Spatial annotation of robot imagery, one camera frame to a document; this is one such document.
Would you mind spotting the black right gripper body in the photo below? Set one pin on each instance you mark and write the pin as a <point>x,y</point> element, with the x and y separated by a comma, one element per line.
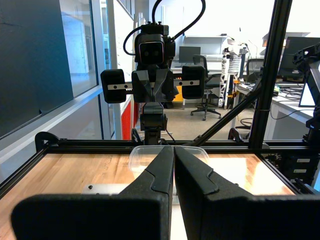
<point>113,86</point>

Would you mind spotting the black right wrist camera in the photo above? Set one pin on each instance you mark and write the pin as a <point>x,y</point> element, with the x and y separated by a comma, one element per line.
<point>152,50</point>

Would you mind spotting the yellow cabinet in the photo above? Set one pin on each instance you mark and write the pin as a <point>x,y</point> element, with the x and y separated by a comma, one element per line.
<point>178,98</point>

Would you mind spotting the clear plastic tub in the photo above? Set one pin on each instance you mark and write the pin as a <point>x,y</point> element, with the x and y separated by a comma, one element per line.
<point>140,157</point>

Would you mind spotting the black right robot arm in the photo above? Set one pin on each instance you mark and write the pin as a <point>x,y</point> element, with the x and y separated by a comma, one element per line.
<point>152,120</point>

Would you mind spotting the red cabinet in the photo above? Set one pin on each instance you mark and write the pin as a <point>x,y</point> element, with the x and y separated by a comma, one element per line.
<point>126,117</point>

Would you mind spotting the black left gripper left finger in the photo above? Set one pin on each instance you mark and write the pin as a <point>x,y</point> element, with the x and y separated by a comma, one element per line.
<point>100,217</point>

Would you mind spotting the black computer monitor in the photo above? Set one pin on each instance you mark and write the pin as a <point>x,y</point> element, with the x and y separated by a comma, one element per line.
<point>188,53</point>
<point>290,57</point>

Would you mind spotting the white shelf unit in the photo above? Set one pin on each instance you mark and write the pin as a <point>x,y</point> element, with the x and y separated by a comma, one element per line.
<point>207,41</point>

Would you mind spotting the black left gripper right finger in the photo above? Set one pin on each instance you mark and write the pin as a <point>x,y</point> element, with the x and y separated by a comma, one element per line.
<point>237,217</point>

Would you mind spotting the white office desk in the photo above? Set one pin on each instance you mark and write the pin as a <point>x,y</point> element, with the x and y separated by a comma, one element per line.
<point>287,105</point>

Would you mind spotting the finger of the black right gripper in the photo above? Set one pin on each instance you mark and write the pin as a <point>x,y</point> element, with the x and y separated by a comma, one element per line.
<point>141,86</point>
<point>165,85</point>

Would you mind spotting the black aluminium frame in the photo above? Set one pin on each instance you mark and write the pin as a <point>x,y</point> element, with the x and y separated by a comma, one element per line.
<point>100,145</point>

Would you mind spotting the white striped lattice structure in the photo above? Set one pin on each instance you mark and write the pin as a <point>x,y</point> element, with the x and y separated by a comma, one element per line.
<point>233,65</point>

